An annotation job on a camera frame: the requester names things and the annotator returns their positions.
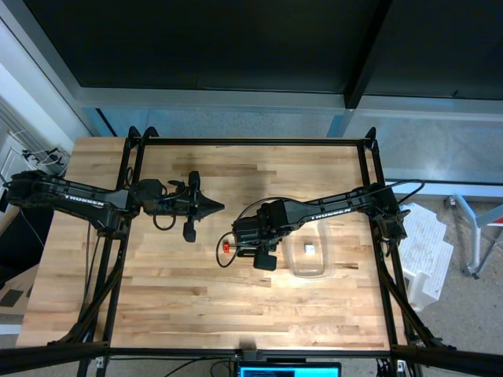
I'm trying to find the black wall post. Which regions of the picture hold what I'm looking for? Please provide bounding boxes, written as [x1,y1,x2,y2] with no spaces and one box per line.
[343,0,394,110]

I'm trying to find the black plugs with white cables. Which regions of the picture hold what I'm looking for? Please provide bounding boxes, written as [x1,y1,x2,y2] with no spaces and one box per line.
[20,147,66,167]

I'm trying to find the black vise with orange knob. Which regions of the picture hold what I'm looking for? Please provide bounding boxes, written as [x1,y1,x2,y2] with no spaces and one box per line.
[222,240,256,259]

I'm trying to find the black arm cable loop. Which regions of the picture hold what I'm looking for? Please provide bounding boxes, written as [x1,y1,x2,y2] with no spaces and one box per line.
[152,207,177,231]

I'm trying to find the black aluminium table frame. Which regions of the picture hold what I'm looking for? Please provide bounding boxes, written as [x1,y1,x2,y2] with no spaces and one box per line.
[0,125,503,377]

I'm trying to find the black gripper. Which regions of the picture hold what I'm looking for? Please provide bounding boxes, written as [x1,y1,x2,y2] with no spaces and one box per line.
[164,170,226,243]
[231,214,282,272]

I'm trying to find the grey metal table leg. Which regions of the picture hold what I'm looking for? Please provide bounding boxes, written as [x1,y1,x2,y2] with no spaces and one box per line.
[443,194,503,280]

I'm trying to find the small black table-level camera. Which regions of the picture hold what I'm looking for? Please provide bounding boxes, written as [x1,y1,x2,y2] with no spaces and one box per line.
[238,340,263,361]

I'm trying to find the brown cardboard box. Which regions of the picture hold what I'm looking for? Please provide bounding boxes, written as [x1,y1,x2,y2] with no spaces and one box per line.
[0,263,40,315]

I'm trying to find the clear plastic tub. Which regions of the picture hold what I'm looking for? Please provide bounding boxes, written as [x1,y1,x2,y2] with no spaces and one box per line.
[285,219,338,280]

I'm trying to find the laptop screen with blue edge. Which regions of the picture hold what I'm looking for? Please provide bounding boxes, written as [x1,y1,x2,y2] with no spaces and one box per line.
[234,361,342,377]

